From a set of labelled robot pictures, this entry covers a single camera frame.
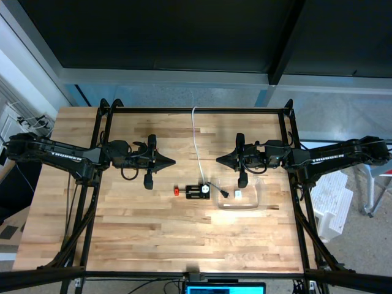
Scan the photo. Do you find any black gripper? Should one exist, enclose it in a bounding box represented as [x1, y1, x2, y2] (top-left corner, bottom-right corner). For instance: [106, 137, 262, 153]
[216, 133, 261, 189]
[134, 134, 177, 190]

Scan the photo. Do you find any black plug with braided cord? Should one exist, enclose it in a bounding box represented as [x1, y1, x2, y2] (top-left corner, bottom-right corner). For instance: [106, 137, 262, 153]
[210, 182, 230, 199]

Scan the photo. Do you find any clear plastic tub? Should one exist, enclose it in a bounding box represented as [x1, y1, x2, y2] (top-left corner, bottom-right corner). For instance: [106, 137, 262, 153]
[214, 177, 265, 211]

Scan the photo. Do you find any black vise with red knob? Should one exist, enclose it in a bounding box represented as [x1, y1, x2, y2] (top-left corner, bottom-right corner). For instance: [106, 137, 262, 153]
[173, 183, 212, 200]

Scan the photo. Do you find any white plastic step stool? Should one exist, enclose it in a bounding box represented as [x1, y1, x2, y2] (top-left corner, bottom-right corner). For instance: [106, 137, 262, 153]
[309, 171, 355, 244]

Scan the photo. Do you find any laptop screen with blue edge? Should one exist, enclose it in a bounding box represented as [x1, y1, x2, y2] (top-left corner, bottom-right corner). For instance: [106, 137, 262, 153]
[183, 282, 266, 294]

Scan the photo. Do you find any grey metal stand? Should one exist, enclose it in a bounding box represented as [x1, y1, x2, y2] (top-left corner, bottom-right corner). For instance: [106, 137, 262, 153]
[353, 162, 392, 219]

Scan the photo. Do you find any brown cardboard box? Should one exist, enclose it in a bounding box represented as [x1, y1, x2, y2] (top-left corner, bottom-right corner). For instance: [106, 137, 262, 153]
[0, 205, 31, 262]

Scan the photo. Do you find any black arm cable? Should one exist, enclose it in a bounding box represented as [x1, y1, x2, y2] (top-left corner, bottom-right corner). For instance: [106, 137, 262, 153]
[120, 167, 140, 182]
[243, 142, 268, 175]

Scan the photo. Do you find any white power cable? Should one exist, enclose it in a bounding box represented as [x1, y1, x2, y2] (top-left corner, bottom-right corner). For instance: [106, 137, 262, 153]
[191, 106, 208, 184]

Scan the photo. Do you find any black aluminium table frame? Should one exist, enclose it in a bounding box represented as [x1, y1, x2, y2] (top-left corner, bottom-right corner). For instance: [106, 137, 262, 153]
[0, 97, 392, 294]

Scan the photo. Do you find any black curved frame bracket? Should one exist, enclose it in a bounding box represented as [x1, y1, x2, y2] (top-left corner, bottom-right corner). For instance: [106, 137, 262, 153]
[284, 98, 296, 119]

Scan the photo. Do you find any white cable bundle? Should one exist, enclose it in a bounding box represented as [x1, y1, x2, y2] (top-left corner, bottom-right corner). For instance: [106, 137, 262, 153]
[15, 113, 55, 130]

